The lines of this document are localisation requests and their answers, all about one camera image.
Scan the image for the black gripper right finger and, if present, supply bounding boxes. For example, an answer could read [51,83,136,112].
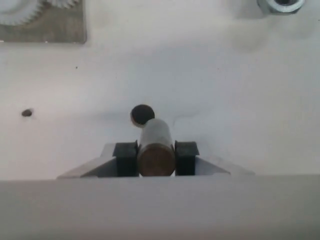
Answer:
[174,140,256,177]

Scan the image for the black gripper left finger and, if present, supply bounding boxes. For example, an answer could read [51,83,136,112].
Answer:
[56,141,139,180]

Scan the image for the metal round peg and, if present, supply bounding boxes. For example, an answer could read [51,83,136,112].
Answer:
[136,118,176,178]

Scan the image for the white task board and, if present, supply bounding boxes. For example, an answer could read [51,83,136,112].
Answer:
[0,0,320,181]

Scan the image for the white medium gear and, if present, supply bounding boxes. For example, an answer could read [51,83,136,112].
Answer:
[37,0,80,12]

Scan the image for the white large gear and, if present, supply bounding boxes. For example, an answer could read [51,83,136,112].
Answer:
[0,0,44,26]

